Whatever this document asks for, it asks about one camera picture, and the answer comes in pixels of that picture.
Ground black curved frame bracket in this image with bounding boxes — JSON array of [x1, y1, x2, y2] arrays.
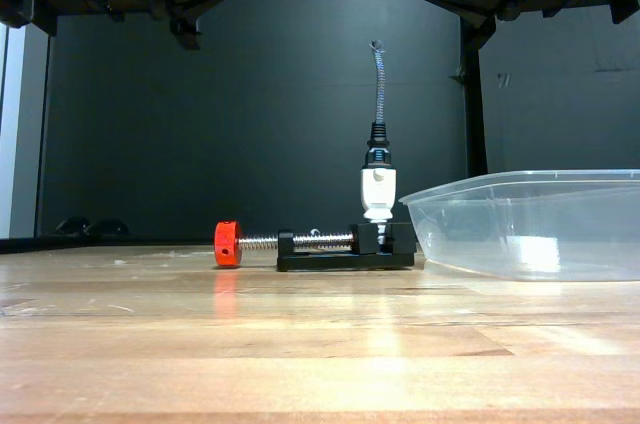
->
[[54, 216, 92, 236], [83, 217, 131, 238]]

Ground clear plastic tub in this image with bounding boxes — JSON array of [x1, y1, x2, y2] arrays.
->
[[398, 169, 640, 284]]

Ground black wall post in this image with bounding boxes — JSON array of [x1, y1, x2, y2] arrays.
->
[[452, 26, 490, 179]]

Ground black plug with braided cable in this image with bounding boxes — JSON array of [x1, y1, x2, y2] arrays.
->
[[363, 38, 397, 171]]

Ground black clamp with red knob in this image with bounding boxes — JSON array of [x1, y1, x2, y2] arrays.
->
[[213, 219, 418, 274]]

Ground black aluminium table frame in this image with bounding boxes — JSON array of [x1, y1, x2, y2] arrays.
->
[[0, 236, 221, 253]]

